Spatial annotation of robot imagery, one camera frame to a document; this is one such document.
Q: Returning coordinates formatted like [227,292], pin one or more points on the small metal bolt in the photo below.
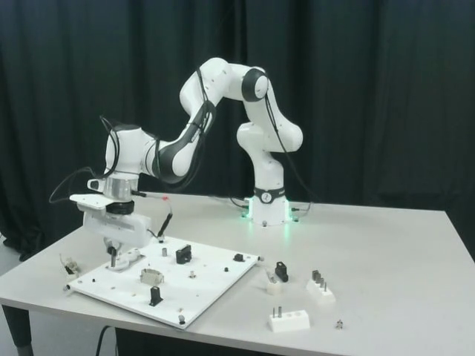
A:
[339,325]

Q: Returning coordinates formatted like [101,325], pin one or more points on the black curtains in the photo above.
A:
[371,92]

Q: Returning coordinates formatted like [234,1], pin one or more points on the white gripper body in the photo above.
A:
[118,226]

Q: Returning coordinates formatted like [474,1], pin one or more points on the white square peg holder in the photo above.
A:
[322,294]

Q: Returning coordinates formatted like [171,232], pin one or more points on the large metal round peg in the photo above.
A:
[111,259]

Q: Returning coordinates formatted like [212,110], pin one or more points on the black table leg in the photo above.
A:
[16,330]

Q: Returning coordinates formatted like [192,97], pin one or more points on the white task board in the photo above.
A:
[174,293]

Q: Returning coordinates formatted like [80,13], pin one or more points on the white round peg holder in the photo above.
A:
[289,322]

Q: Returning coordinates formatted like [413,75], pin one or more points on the medium metal square peg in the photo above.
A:
[321,282]

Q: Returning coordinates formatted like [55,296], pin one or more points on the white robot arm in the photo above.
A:
[259,141]

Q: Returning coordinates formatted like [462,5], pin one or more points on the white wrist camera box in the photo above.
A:
[95,184]

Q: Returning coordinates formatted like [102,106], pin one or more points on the flat white mounting plate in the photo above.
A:
[89,200]

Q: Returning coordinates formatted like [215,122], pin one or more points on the large metal square peg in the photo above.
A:
[315,276]

